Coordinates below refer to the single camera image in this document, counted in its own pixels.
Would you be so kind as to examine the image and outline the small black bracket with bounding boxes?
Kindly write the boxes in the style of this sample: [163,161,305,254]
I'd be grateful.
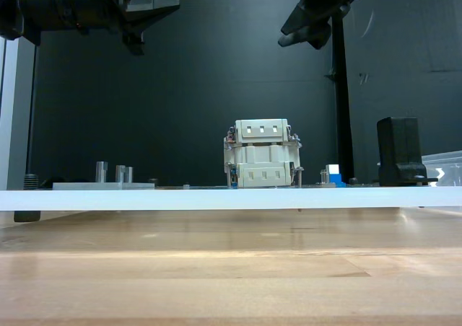
[376,115,440,187]

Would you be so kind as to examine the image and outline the black aluminium frame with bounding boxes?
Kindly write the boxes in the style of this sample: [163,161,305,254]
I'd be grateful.
[324,14,357,182]

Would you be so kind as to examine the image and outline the white task board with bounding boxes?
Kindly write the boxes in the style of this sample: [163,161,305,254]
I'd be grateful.
[0,185,462,211]

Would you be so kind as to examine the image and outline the beige connector base socket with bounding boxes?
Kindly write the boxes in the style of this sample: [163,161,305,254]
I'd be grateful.
[223,144,304,189]

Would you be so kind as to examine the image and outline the grey metal plate with posts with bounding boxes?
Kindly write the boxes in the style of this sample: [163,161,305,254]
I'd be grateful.
[52,161,156,190]

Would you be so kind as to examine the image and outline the clear plastic tub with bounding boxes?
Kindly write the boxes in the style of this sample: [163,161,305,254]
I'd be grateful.
[420,151,462,189]

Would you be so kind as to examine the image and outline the black board screw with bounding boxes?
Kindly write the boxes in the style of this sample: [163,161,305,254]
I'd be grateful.
[13,173,41,223]

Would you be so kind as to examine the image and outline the beige HAN10E connector insert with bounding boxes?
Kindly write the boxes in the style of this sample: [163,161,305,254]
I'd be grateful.
[225,119,300,146]

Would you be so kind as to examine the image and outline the small blue white connector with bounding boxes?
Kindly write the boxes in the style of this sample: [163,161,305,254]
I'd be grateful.
[324,164,342,188]

